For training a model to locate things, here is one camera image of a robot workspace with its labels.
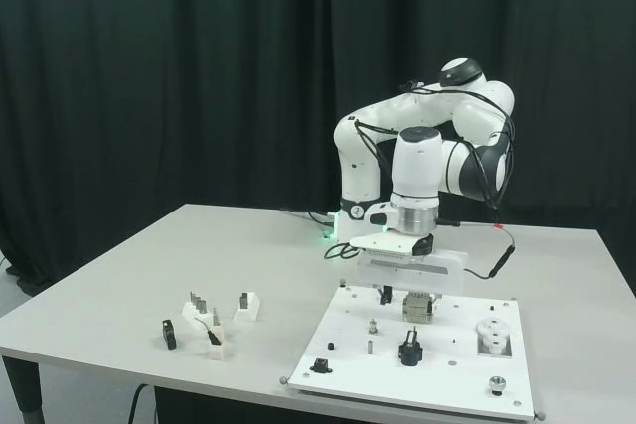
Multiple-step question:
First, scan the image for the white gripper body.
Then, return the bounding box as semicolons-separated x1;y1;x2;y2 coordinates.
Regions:
355;248;469;295

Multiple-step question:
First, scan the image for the white USB plug holder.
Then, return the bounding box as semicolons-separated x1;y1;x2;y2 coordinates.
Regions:
205;332;234;361

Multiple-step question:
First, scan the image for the black D-SUB plug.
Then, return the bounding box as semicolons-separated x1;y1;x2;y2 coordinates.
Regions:
397;329;424;368

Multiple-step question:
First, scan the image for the white large gear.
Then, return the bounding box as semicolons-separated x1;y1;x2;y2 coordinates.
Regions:
475;318;505;337

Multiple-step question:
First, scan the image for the white task board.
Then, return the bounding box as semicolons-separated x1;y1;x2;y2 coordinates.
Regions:
286;286;541;418

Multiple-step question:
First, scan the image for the white square peg holder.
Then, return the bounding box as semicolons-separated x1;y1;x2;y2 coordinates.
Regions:
233;292;262;322

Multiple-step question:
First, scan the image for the white stepped peg holder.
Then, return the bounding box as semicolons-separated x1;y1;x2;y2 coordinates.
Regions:
180;297;231;339

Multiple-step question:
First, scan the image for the black Ethernet plug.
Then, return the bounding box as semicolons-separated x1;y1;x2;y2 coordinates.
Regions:
161;319;178;351

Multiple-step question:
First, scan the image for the black curtain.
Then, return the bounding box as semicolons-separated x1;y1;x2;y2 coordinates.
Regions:
0;0;636;291

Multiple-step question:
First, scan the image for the black table leg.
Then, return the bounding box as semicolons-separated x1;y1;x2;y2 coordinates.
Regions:
0;354;42;424

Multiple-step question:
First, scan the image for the silver wrist ring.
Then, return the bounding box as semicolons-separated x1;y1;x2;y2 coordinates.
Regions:
389;204;439;237

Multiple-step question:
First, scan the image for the thin black rod on wire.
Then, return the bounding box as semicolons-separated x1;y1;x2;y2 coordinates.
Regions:
463;222;518;280

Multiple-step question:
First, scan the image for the black cable at arm foot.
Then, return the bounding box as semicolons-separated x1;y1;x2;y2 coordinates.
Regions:
279;207;360;262

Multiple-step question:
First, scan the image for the black USB plug with cable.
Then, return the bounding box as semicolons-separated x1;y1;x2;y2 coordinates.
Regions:
193;316;224;347

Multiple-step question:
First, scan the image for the black cable under table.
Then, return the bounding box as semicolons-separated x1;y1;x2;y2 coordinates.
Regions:
129;382;156;424

